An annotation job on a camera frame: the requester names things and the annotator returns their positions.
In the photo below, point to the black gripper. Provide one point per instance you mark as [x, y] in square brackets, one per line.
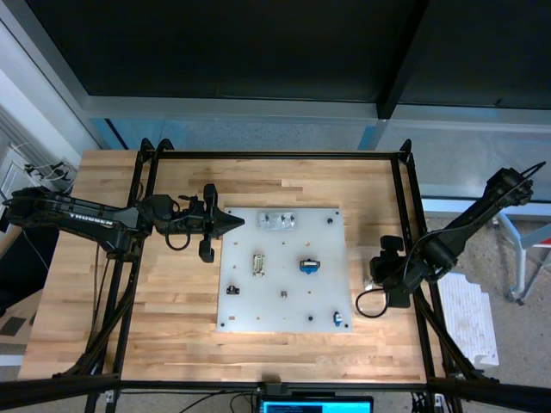
[398, 275]
[196, 217]

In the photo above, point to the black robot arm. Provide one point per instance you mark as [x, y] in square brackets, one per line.
[465, 220]
[86, 217]

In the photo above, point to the grey rectangular connector housing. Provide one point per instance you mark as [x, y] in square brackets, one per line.
[258, 264]

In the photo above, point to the aluminium socket block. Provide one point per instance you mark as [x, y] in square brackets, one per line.
[275, 223]

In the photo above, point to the small black clamp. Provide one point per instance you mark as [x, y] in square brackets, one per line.
[233, 289]

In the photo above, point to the white task board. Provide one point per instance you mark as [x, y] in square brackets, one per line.
[280, 266]

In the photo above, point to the white ribbed foam sheet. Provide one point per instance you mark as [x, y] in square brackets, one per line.
[467, 318]

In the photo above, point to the grey metal stand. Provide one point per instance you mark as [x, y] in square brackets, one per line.
[521, 266]

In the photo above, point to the laptop screen blue edge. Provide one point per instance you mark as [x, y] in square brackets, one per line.
[314, 406]

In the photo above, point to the red white panel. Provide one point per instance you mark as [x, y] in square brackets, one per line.
[543, 245]

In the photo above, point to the brown cardboard box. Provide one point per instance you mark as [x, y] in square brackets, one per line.
[17, 307]

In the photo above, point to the blue black D-sub connector mount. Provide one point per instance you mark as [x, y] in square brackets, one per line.
[309, 266]

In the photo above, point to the black aluminium frame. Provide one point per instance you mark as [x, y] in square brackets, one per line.
[275, 154]

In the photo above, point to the black camera on frame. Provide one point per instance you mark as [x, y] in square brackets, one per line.
[273, 388]

